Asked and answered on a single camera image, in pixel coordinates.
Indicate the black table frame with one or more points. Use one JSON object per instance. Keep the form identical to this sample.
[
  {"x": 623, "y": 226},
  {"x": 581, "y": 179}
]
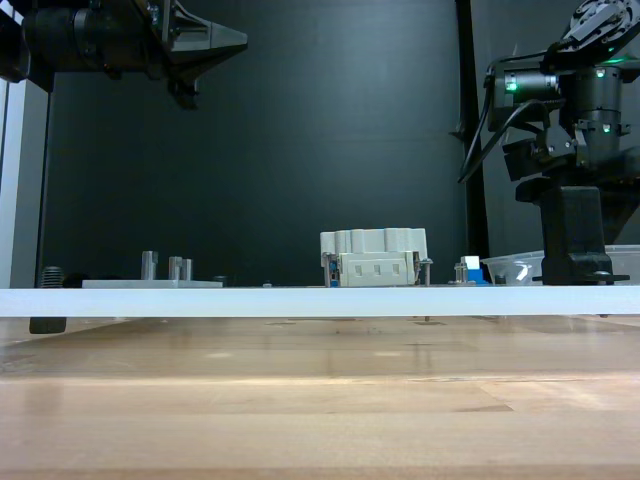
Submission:
[{"x": 472, "y": 150}]

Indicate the black rubber board foot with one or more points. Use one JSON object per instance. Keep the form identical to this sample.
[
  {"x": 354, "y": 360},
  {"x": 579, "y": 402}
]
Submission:
[{"x": 47, "y": 325}]

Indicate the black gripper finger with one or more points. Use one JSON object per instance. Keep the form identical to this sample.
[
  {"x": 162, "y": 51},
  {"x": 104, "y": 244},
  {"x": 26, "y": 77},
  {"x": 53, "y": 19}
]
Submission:
[{"x": 220, "y": 45}]

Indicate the white task board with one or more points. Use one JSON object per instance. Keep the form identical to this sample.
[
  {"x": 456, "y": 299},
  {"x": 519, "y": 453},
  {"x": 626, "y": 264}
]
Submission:
[{"x": 300, "y": 302}]

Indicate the clear plastic tub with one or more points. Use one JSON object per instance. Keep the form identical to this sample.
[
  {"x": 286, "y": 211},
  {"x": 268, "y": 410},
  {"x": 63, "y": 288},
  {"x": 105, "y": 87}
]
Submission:
[{"x": 500, "y": 270}]

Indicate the beige connector housing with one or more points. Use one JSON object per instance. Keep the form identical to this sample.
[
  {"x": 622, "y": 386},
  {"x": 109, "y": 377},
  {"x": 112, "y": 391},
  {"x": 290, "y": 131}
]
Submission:
[{"x": 375, "y": 250}]

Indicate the blue white connector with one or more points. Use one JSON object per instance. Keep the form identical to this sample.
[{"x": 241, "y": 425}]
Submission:
[{"x": 475, "y": 275}]

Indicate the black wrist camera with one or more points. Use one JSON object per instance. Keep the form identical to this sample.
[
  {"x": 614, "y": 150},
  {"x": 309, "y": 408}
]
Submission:
[{"x": 519, "y": 160}]

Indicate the black board screw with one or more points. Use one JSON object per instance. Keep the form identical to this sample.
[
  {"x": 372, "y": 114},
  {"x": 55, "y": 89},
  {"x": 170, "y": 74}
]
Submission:
[{"x": 52, "y": 277}]

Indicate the small metal socket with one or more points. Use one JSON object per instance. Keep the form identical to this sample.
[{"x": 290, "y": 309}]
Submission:
[{"x": 459, "y": 272}]

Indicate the grey metal plate with posts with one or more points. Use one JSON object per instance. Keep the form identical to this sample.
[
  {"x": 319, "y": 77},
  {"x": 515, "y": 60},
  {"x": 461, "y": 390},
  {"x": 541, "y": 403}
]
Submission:
[{"x": 150, "y": 284}]

